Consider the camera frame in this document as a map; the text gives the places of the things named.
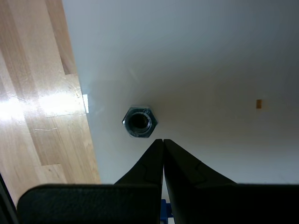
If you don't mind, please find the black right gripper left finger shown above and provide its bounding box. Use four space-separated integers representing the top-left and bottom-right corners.
114 139 164 224

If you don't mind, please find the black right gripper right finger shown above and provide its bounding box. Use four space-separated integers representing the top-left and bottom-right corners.
164 139 239 224

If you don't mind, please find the silver M12 hex nut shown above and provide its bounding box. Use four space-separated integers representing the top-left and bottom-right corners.
121 105 159 140

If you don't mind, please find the blue ethernet socket holder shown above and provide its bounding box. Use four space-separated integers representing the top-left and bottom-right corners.
160 199 174 224

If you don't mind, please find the white board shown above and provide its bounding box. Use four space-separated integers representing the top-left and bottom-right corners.
62 0 299 224

